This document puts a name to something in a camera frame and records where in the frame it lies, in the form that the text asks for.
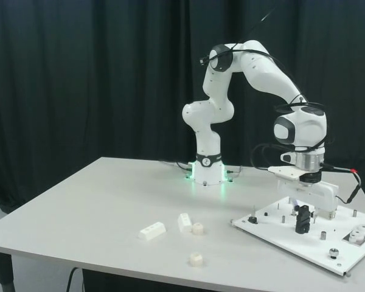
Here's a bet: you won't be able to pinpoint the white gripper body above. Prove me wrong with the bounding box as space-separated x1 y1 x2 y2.
276 178 339 213

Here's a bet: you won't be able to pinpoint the black D-SUB plug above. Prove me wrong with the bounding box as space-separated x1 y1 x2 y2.
294 205 311 235

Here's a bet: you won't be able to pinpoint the white task board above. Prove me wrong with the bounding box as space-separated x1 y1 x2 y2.
230 197 365 278

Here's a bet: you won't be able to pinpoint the white house-shaped holder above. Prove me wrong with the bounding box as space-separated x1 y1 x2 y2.
176 212 192 234

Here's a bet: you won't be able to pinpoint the small square white holder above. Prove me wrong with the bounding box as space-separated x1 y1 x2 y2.
187 251 205 268

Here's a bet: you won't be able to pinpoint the long white holder with holes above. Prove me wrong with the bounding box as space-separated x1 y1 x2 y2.
139 222 167 243

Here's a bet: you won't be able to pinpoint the black curtains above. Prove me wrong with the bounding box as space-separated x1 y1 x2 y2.
0 0 365 214

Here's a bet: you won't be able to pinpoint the dark table leg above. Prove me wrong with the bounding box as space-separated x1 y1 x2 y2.
0 249 13 292

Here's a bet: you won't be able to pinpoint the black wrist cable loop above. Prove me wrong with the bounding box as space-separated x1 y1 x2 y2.
250 142 296 172

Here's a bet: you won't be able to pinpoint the black base cable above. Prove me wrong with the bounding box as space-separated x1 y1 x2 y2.
159 160 195 171
226 165 243 178

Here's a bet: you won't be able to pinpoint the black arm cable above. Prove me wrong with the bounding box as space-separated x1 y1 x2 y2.
199 0 327 113

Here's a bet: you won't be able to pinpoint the black cable under table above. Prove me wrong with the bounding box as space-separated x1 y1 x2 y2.
67 266 83 292

